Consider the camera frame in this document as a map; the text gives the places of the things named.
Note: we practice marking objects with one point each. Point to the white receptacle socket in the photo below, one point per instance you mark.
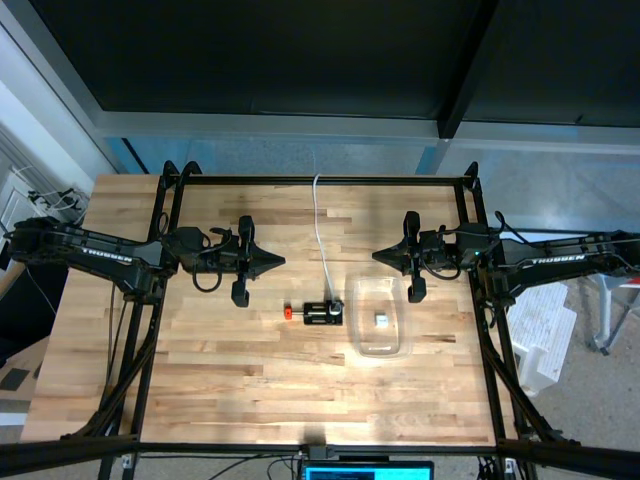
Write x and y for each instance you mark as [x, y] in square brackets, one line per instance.
[332, 304]

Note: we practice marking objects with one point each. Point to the grey metal stand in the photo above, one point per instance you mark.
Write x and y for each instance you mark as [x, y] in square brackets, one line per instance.
[606, 320]

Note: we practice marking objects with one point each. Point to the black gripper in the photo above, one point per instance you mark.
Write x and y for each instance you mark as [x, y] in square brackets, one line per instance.
[429, 252]
[244, 260]

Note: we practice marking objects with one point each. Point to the small white block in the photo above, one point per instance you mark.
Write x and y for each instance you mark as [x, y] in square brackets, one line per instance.
[382, 319]

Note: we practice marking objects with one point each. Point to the black metal frame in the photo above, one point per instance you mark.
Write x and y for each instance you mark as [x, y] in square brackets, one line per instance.
[225, 180]

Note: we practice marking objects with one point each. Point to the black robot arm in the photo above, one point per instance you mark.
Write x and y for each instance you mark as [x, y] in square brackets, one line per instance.
[557, 260]
[107, 255]

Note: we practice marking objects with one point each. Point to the laptop screen blue edge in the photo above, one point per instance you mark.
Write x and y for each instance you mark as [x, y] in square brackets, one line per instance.
[365, 472]

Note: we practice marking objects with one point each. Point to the white plastic step stool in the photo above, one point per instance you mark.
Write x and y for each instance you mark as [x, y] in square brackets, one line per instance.
[540, 340]

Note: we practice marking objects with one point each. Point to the cardboard box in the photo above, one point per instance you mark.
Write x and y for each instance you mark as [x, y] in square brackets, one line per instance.
[25, 357]

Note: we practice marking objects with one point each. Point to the clear plastic tub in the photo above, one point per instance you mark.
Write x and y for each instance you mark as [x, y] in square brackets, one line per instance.
[362, 342]

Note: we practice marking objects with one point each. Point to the black clamp with orange knob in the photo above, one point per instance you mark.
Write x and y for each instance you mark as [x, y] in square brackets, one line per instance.
[314, 315]

